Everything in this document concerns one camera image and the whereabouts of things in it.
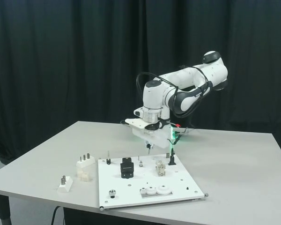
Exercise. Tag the white small gear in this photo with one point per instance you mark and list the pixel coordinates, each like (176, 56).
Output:
(143, 190)

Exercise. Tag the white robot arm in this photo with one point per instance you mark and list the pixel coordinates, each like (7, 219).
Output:
(201, 77)

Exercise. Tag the white task board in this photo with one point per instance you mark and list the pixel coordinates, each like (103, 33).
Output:
(140, 180)

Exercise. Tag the white square peg holder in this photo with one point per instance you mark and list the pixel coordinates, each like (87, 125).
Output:
(86, 163)

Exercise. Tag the metal bolt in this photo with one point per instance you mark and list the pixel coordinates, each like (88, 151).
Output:
(112, 193)

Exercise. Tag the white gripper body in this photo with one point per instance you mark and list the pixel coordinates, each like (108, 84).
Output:
(154, 139)

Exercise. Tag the black USB plug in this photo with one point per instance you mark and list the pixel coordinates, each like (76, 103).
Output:
(172, 160)

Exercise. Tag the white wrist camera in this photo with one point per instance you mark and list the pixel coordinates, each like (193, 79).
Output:
(138, 112)

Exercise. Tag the black D-SUB plug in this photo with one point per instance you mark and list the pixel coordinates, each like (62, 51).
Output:
(127, 169)

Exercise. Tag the cream plug holder block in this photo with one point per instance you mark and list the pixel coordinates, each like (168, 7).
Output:
(87, 177)
(80, 173)

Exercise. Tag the white round peg holder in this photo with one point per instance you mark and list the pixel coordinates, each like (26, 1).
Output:
(65, 188)

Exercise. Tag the white medium gear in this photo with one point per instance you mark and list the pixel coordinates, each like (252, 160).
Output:
(151, 189)

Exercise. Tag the black curtain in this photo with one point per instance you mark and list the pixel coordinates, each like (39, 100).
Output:
(37, 35)

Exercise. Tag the metal BNC plug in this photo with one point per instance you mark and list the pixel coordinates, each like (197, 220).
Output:
(141, 164)

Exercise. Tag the dark grey table leg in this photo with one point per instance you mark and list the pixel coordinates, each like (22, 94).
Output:
(1, 208)

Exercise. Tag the black box under table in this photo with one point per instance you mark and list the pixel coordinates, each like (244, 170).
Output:
(84, 218)

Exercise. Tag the beige waterproof plug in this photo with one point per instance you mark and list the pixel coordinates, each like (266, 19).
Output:
(160, 167)

